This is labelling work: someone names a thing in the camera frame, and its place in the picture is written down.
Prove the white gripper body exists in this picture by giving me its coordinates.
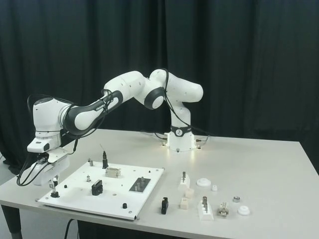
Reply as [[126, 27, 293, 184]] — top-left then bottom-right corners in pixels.
[[28, 155, 70, 186]]

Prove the flat white mounting plate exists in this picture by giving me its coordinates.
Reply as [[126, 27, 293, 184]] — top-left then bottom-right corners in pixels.
[[47, 148, 69, 164]]

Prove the white task board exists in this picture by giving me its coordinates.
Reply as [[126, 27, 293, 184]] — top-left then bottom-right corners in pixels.
[[36, 163, 166, 221]]

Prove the black USB plug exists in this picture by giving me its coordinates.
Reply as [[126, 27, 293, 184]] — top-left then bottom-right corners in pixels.
[[99, 143, 109, 170]]

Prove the dark table leg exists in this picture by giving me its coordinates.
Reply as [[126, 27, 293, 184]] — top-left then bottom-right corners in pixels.
[[0, 205, 20, 239]]

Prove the black D-SUB plug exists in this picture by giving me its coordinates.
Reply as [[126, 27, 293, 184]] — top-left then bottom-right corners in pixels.
[[160, 197, 169, 215]]

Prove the white peg holder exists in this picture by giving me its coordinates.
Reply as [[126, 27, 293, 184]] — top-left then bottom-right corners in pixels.
[[177, 174, 192, 193], [197, 200, 215, 221]]

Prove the cream cube holder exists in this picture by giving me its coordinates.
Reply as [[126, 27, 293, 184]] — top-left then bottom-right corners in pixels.
[[179, 197, 191, 210]]

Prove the white large gear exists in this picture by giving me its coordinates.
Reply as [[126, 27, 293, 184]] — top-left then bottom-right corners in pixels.
[[196, 177, 211, 188]]

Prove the black curtain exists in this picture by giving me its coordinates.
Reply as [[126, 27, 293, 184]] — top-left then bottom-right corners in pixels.
[[0, 0, 319, 165]]

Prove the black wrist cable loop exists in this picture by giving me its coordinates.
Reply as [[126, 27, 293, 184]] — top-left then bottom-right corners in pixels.
[[15, 129, 78, 186]]

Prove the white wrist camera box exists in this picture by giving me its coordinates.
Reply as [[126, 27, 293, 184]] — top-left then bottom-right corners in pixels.
[[26, 138, 52, 153]]

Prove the thick black cable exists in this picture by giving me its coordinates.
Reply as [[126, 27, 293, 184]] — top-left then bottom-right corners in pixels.
[[65, 218, 79, 239]]

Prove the black base cable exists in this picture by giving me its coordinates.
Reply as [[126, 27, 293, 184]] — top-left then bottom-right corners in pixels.
[[152, 130, 168, 145], [193, 133, 212, 148]]

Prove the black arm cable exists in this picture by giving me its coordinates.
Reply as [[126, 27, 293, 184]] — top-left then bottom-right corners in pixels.
[[26, 68, 193, 130]]

